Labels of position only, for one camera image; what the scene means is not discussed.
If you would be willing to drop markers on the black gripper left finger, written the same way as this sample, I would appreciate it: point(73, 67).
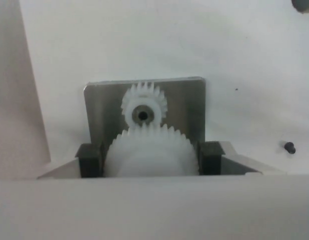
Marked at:
point(90, 161)

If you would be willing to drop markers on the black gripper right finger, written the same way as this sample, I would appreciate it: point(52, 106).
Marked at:
point(209, 158)

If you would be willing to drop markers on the white medium gear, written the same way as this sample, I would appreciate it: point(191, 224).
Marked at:
point(149, 155)

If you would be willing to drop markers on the white small gear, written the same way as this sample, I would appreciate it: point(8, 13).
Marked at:
point(134, 105)

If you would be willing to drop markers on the small black screw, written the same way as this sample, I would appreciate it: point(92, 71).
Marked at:
point(289, 147)

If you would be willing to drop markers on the white task board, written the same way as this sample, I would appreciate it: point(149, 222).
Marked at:
point(232, 62)

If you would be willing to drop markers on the small dark grey knob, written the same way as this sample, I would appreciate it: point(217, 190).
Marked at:
point(304, 5)

